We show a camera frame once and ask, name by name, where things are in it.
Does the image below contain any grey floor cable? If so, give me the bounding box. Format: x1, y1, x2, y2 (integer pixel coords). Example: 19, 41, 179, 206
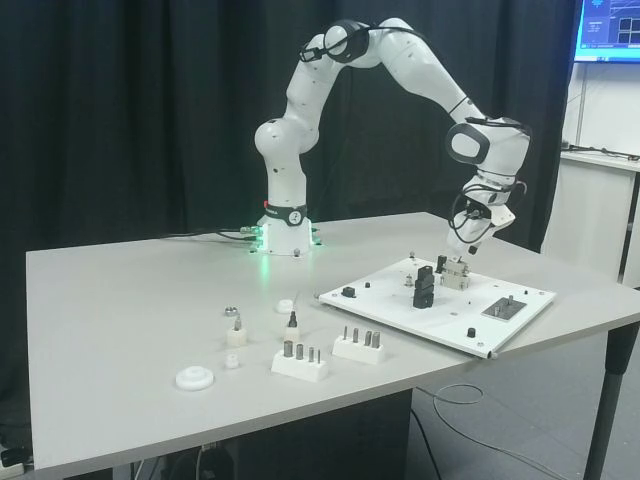
431, 383, 507, 480

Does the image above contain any white square peg holder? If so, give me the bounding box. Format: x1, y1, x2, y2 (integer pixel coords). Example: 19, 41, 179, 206
331, 335, 389, 367

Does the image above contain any dark grey table leg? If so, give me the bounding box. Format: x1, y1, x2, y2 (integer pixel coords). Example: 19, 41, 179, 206
583, 319, 630, 480

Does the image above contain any black curtain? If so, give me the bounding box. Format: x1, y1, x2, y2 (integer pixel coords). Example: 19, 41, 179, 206
0, 0, 586, 466

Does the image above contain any black D-SUB plug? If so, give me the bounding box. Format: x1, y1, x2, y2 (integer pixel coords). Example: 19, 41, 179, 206
412, 266, 437, 309

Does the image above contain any white large gear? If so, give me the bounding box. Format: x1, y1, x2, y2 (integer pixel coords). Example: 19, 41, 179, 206
174, 366, 214, 391

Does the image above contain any white task board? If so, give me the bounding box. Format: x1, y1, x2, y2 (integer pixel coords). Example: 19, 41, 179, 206
317, 255, 559, 361

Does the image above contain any black floor cable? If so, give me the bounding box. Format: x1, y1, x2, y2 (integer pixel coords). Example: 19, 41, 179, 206
412, 403, 452, 480

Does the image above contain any blue screen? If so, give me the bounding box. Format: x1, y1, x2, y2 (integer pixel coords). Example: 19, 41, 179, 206
574, 0, 640, 64

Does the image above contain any white round peg holder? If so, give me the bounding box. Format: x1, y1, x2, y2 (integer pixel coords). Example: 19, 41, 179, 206
270, 349, 332, 386

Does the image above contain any white cabinet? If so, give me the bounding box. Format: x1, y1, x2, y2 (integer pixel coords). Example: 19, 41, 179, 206
541, 149, 640, 290

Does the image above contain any black base cable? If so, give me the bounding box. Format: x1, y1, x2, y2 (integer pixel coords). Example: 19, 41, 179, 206
163, 226, 262, 242

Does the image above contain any flat white mounting plate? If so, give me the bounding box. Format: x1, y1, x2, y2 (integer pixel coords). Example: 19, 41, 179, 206
489, 204, 517, 227

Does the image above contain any grey metal waterproof plug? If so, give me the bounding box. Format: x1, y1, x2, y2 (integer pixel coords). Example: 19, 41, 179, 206
444, 255, 473, 282

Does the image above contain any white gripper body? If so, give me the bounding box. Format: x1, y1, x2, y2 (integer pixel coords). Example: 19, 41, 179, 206
444, 219, 497, 253

